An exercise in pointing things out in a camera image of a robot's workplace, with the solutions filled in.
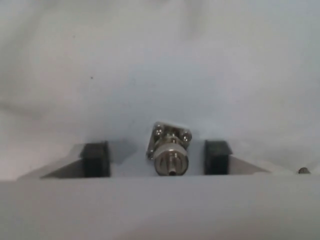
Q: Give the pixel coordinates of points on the metal BNC plug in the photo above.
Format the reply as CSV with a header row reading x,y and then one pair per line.
x,y
170,162

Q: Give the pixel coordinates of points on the white task board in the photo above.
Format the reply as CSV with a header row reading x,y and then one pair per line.
x,y
160,75

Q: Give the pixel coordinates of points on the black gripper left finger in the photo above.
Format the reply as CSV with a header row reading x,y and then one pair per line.
x,y
96,160

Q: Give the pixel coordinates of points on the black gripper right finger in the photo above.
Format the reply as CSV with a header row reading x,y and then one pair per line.
x,y
216,160

